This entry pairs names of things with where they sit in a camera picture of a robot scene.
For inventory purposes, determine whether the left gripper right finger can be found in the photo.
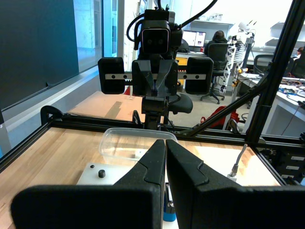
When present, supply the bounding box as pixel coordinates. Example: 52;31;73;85
166;139;305;229

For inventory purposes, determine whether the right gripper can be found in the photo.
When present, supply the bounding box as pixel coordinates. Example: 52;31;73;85
98;52;214;97

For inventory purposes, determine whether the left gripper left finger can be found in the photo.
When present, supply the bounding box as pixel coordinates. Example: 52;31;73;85
10;139;167;229

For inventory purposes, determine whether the beige many-pin connector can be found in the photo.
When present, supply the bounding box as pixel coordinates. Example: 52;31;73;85
164;182;175;208

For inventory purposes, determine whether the white task board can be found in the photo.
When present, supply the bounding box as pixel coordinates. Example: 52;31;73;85
76;162;240;229

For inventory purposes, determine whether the black saddle stool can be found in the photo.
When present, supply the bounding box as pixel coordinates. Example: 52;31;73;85
166;92;194;115

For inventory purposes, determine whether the computer monitor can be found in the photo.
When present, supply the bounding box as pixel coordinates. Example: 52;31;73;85
182;30;196;48
195;31;207;48

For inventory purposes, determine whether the flat cardboard sheet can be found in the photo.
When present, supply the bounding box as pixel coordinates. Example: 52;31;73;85
67;90;144;123

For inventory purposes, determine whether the black office chair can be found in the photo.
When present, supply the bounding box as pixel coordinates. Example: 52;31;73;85
199;42;231;105
253;54;275;75

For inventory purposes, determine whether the blue socket block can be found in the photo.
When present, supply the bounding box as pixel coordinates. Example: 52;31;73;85
163;212;177;222

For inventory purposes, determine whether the clear plastic container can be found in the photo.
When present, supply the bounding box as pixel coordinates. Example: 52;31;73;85
99;127;179;166

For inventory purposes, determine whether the red bag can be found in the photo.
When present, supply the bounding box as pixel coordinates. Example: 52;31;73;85
201;105;240;130

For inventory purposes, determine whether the person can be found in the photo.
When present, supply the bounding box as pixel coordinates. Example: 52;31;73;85
204;30;230;70

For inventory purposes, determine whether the white robot figure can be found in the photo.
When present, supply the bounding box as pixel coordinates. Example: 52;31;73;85
228;20;257;73

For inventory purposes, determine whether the white desk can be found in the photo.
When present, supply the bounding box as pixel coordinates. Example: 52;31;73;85
237;71;305;138

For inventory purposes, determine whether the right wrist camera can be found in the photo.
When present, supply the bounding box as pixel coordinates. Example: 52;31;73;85
140;20;183;54

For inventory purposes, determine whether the grey ribbed cable stub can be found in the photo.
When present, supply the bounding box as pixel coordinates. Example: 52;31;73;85
226;143;248;183

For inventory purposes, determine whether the black frame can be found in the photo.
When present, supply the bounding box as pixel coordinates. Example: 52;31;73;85
0;0;305;187

